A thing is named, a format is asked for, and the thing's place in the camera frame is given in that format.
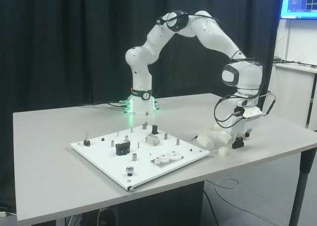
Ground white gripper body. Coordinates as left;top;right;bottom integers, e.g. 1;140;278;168
229;115;260;137

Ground large white peg holder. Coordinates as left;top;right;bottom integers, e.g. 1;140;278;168
194;133;215;149

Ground black plug holder block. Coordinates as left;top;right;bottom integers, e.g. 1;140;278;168
232;136;246;150

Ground white slanted holder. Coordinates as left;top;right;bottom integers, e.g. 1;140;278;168
218;131;231;144

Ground small white cube holder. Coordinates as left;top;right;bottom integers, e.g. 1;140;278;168
217;146;229;158

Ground white cabinet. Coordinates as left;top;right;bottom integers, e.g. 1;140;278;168
262;61;317;132

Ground white large gear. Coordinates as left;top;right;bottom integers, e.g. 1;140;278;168
168;150;182;162

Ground dark table leg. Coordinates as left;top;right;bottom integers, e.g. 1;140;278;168
289;150;317;226

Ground white metal socket block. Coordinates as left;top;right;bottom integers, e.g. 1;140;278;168
145;133;161;146

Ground white task board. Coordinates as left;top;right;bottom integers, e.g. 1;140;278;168
69;128;211;192

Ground black D-SUB socket block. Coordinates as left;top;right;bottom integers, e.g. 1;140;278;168
115;141;131;156

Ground blue screen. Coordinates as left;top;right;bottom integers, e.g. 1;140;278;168
280;0;317;20

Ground black looped wrist cable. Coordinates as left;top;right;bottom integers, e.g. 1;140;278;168
213;95;246;124

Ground thin black rod on wire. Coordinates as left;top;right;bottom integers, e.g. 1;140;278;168
262;93;276;115

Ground grey floor cable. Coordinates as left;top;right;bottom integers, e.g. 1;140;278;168
205;177;293;226

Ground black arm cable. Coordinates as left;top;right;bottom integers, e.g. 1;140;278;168
156;10;264;63

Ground black base cables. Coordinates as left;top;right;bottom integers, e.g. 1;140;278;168
83;100;130;109

